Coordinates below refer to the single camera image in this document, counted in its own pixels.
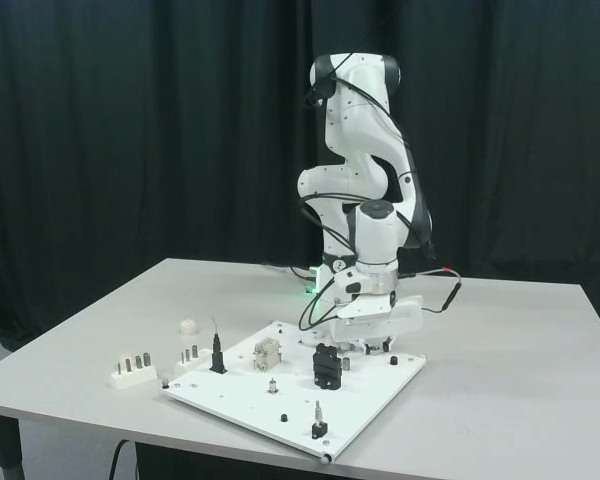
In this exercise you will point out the long white peg holder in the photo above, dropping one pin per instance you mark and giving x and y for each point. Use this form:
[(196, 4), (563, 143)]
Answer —
[(130, 380)]

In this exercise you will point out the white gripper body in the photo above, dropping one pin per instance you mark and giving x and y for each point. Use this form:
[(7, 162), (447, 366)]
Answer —
[(405, 315)]

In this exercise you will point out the white task board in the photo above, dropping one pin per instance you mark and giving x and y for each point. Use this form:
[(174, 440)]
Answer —
[(260, 415)]

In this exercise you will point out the black table leg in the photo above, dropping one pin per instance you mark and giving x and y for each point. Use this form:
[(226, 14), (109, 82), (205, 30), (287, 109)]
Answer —
[(2, 445)]

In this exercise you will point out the black USB plug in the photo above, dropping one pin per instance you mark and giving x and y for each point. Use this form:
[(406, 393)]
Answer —
[(217, 357)]

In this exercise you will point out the black D-SUB plug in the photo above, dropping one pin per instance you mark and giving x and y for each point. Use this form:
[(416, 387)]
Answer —
[(327, 372)]

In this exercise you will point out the black control cabinet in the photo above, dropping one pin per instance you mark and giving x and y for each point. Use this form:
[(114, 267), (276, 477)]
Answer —
[(230, 465)]

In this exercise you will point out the small white camera box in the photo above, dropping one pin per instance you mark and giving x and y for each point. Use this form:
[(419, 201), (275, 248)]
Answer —
[(350, 286)]

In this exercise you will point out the small white cube holder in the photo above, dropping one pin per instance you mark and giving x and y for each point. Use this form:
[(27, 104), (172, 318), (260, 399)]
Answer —
[(189, 326)]

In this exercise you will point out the short white peg holder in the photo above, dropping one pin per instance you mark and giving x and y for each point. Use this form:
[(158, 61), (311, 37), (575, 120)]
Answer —
[(192, 364)]

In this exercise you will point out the metal BNC plug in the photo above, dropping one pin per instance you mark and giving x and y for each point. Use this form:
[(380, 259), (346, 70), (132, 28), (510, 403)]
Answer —
[(271, 387)]

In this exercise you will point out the flat white mounting plate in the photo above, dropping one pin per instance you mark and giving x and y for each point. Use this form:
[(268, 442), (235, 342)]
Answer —
[(362, 306)]

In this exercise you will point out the black curtain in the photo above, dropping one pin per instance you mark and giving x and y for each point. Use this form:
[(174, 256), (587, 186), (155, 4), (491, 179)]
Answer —
[(130, 125)]

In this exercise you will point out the metal square peg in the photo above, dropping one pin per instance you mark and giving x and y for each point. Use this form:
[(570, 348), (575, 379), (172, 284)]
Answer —
[(194, 352), (147, 360)]

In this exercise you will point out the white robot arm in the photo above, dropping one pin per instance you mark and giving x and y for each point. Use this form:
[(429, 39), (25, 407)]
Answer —
[(360, 100)]

